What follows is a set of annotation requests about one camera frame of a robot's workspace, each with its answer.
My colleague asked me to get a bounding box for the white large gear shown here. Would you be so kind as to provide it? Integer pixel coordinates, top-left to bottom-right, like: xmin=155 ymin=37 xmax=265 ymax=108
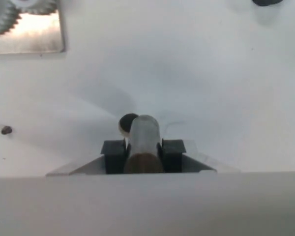
xmin=0 ymin=0 xmax=22 ymax=38

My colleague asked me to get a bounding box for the black round knob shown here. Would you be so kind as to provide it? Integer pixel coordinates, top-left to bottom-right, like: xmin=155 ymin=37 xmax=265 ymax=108
xmin=251 ymin=0 xmax=284 ymax=6

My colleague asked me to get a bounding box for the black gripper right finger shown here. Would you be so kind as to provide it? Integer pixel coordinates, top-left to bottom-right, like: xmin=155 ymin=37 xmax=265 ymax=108
xmin=158 ymin=139 xmax=217 ymax=174

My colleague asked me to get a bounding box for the white task board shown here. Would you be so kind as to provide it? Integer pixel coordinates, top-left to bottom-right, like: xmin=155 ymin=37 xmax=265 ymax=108
xmin=0 ymin=0 xmax=295 ymax=179

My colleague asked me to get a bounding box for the metal round peg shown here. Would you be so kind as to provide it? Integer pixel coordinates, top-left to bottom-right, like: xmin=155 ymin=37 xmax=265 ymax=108
xmin=123 ymin=114 xmax=164 ymax=174

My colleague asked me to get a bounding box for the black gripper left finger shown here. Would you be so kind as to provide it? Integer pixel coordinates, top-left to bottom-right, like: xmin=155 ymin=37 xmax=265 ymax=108
xmin=46 ymin=139 xmax=128 ymax=177

